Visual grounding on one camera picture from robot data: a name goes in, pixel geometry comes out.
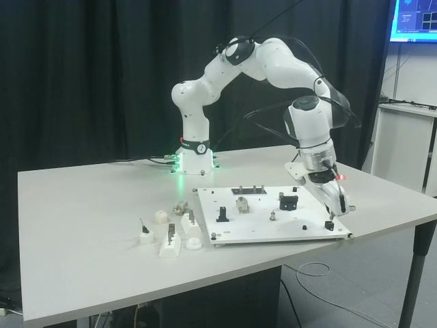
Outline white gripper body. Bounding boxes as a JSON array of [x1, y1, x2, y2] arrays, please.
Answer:
[[305, 180, 352, 218]]

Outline white flat mounting plate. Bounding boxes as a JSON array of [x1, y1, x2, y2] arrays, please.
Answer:
[[284, 160, 309, 180]]

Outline white task board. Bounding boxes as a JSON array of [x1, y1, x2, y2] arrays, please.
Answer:
[[193, 184, 356, 247]]

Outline white cabinet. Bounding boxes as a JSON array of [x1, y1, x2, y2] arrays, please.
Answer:
[[361, 102, 437, 198]]

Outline dark grey table leg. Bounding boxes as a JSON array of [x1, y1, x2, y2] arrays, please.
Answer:
[[398, 225, 430, 328]]

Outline small white peg holder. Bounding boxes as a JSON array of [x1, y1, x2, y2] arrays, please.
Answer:
[[182, 217, 199, 235]]

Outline small metal plug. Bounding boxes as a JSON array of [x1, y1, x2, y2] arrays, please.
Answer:
[[171, 200, 189, 217]]

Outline large white peg holder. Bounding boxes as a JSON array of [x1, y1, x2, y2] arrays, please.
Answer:
[[158, 235, 182, 258]]

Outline blue monitor screen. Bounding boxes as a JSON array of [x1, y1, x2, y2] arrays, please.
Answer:
[[389, 0, 437, 44]]

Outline black curtains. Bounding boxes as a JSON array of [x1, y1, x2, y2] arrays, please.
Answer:
[[0, 0, 393, 310]]

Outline grey floor cable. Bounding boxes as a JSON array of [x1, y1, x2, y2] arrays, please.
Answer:
[[295, 262, 403, 328]]

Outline black floor cable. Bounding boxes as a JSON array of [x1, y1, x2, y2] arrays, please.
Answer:
[[280, 279, 310, 328]]

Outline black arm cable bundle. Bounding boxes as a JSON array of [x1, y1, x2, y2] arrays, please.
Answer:
[[213, 0, 363, 163]]

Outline thin black cable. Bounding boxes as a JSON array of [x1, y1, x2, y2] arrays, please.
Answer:
[[378, 96, 437, 111]]

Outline black base cables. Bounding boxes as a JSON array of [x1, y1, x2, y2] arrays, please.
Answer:
[[115, 154, 179, 167]]

